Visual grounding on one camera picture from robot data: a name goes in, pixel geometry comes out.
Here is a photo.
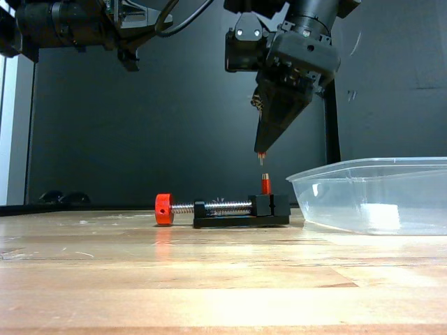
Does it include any clear plastic container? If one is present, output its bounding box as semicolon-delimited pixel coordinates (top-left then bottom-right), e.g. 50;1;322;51
285;156;447;237

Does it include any thin white cable tie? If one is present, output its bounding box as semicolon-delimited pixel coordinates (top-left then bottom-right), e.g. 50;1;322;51
350;30;364;57

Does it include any thin black frame post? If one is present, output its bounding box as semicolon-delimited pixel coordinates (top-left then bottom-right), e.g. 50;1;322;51
23;48;38;207

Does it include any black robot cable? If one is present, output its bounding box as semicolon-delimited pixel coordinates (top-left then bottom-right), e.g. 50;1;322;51
153;0;214;38

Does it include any black frame rail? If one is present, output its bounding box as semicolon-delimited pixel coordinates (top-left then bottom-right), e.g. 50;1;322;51
0;203;158;217

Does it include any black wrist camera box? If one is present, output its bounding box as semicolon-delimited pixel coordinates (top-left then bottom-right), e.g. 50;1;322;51
224;12;272;73

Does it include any black clamp with red knob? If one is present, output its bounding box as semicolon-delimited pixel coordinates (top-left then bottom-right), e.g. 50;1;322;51
154;193;291;230

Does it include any thick black frame post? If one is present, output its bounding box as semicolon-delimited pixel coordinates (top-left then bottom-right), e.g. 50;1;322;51
323;78;342;165

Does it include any black rounded foot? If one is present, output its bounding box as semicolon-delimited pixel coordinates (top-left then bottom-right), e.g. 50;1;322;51
38;190;65;204
59;191;91;204

